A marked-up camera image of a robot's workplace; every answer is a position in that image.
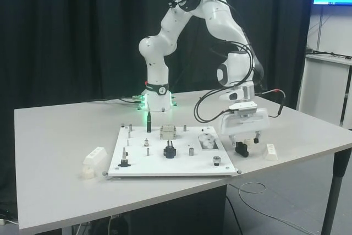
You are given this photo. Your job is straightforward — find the white cabinet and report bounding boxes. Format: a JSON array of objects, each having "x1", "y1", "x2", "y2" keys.
[{"x1": 298, "y1": 52, "x2": 352, "y2": 132}]

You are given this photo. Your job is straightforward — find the black looped cable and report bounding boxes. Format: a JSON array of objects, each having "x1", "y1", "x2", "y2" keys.
[{"x1": 194, "y1": 88, "x2": 234, "y2": 123}]

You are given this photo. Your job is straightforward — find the white task board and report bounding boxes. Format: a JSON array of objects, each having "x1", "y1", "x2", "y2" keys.
[{"x1": 102, "y1": 124, "x2": 242, "y2": 178}]

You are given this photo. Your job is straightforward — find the black D-SUB plug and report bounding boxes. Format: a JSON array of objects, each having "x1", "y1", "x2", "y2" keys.
[{"x1": 235, "y1": 141, "x2": 250, "y2": 157}]

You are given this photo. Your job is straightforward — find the white holder with holes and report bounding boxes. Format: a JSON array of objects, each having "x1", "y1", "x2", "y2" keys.
[
  {"x1": 264, "y1": 143, "x2": 280, "y2": 161},
  {"x1": 83, "y1": 146, "x2": 108, "y2": 167}
]

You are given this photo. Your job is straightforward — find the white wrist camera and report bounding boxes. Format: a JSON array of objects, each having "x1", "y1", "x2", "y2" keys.
[{"x1": 229, "y1": 102, "x2": 259, "y2": 115}]

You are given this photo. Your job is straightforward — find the grey floor cable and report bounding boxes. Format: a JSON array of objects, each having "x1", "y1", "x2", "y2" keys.
[{"x1": 238, "y1": 181, "x2": 327, "y2": 231}]

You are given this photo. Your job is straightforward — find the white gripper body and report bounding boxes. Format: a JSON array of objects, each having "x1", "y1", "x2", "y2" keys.
[{"x1": 219, "y1": 107, "x2": 271, "y2": 137}]

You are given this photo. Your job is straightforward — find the grey table leg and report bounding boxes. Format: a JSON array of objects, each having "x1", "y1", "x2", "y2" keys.
[{"x1": 321, "y1": 149, "x2": 348, "y2": 235}]

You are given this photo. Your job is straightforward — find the metal plug on black flange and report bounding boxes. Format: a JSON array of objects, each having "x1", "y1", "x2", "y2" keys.
[{"x1": 118, "y1": 148, "x2": 131, "y2": 167}]

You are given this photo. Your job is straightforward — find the white large gear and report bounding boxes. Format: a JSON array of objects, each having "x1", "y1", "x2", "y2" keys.
[{"x1": 79, "y1": 165, "x2": 96, "y2": 180}]

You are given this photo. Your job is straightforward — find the white medium gear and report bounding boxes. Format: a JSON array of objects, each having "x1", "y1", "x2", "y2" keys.
[{"x1": 197, "y1": 133, "x2": 217, "y2": 144}]

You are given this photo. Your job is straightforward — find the black curtain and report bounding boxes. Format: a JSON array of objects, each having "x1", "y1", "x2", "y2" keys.
[{"x1": 0, "y1": 0, "x2": 314, "y2": 109}]

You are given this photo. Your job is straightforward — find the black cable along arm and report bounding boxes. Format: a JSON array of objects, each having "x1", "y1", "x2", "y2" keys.
[{"x1": 168, "y1": 0, "x2": 265, "y2": 93}]

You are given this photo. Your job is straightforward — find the black cables at arm foot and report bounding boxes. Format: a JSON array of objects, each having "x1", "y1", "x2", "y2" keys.
[{"x1": 95, "y1": 95, "x2": 145, "y2": 106}]

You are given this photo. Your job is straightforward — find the black plug with round base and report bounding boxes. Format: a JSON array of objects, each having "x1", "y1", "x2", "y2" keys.
[{"x1": 163, "y1": 140, "x2": 177, "y2": 160}]

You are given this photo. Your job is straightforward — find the thin black rod, red tag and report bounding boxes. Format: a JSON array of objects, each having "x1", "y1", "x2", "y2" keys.
[{"x1": 271, "y1": 88, "x2": 286, "y2": 115}]

